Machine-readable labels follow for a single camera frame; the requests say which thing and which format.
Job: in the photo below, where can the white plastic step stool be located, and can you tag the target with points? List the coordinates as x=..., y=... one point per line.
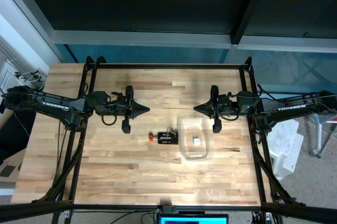
x=285, y=142

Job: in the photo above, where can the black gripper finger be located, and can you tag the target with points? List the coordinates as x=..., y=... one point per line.
x=206, y=105
x=139, y=111
x=139, y=105
x=206, y=112

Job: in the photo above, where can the small white block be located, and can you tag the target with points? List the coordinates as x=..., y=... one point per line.
x=197, y=141

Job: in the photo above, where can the clear plastic tub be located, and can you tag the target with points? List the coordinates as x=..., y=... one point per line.
x=188, y=129

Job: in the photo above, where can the black vise with red knob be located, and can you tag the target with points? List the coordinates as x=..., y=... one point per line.
x=166, y=140

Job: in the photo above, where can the small black camera block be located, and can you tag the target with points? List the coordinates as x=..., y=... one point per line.
x=167, y=208

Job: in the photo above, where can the grey metal chair frame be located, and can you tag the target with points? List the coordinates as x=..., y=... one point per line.
x=317, y=137

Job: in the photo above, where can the blue laptop screen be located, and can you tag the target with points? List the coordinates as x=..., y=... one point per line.
x=192, y=220

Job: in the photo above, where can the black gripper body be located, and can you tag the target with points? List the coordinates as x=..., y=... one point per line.
x=218, y=126
x=126, y=126

